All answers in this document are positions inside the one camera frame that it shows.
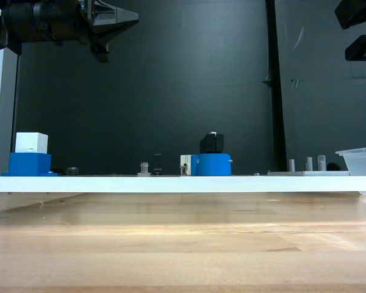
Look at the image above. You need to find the white taskboard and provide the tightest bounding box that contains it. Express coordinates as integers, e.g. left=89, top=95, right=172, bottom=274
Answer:
left=0, top=175, right=366, bottom=194

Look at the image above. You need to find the black clamp block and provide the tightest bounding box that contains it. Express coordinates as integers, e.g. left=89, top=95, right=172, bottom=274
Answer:
left=199, top=131, right=226, bottom=154

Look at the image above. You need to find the blue round holder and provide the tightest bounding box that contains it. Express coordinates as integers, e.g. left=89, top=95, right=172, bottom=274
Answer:
left=191, top=153, right=234, bottom=177

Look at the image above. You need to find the beige multi-pin connector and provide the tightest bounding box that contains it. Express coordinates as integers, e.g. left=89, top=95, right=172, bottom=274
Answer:
left=179, top=154, right=199, bottom=176

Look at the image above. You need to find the clear plastic tub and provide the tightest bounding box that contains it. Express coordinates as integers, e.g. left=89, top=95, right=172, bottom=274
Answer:
left=335, top=145, right=366, bottom=197

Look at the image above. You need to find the white square block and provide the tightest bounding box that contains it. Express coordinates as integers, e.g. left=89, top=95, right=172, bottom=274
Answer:
left=15, top=131, right=49, bottom=154

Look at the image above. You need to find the blue square holder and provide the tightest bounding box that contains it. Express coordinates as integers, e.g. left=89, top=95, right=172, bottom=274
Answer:
left=1, top=152, right=60, bottom=177

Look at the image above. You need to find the small silver connector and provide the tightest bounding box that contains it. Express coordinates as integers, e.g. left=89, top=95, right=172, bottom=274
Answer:
left=137, top=161, right=153, bottom=176

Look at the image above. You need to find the grey metal peg plate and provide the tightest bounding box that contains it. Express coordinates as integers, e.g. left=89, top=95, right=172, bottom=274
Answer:
left=266, top=170, right=351, bottom=177

